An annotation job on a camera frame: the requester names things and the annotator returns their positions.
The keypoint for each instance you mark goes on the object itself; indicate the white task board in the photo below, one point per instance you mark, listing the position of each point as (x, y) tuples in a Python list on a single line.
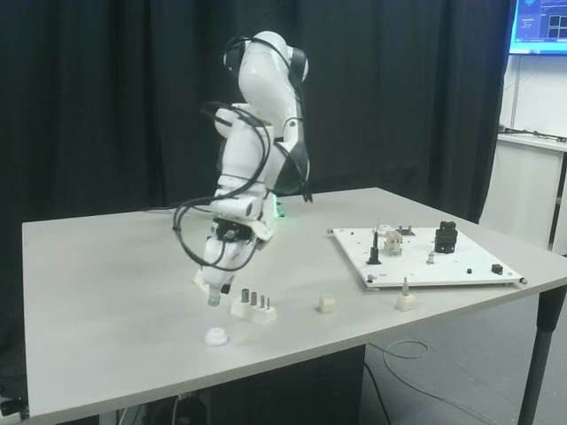
[(425, 270)]

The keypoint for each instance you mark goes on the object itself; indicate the dark table leg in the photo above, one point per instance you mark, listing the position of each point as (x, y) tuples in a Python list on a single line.
[(540, 354)]

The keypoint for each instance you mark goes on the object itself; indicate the black curtains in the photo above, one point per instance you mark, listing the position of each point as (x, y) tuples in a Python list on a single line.
[(88, 88)]

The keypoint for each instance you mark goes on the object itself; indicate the white medium gear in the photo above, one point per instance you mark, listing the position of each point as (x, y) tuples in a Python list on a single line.
[(216, 336)]

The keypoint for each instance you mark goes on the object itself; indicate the small cream block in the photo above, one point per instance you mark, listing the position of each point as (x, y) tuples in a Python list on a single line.
[(325, 304)]

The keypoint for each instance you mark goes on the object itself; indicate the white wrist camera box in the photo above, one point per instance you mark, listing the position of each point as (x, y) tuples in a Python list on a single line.
[(260, 230)]

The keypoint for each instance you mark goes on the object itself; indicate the white square peg holder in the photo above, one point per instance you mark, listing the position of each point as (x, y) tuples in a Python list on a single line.
[(198, 280)]

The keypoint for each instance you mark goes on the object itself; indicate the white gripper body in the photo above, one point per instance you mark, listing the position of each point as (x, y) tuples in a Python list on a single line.
[(223, 261)]

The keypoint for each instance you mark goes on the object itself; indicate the medium metal round peg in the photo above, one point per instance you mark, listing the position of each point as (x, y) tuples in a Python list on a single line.
[(254, 299)]

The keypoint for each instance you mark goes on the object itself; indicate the white round peg holder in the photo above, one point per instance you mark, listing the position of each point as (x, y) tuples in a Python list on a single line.
[(254, 313)]

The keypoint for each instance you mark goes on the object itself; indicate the large metal round peg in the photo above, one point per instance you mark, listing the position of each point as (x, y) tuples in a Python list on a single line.
[(245, 297)]

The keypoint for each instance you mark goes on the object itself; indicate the white cabinet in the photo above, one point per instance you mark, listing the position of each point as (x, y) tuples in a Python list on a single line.
[(522, 190)]

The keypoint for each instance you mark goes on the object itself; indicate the cream bolt holder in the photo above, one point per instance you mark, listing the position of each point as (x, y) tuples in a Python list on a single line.
[(406, 303)]

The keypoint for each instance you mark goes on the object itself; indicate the white power strip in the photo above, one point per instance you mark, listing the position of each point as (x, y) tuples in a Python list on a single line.
[(10, 416)]

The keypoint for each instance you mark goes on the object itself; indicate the blue screen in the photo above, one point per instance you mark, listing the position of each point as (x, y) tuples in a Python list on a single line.
[(538, 26)]

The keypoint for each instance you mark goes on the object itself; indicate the black D-SUB plug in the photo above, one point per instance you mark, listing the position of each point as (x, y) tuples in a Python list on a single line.
[(445, 239)]

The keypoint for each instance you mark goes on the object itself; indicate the metal bolt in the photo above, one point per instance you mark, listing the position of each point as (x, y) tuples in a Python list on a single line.
[(405, 286)]

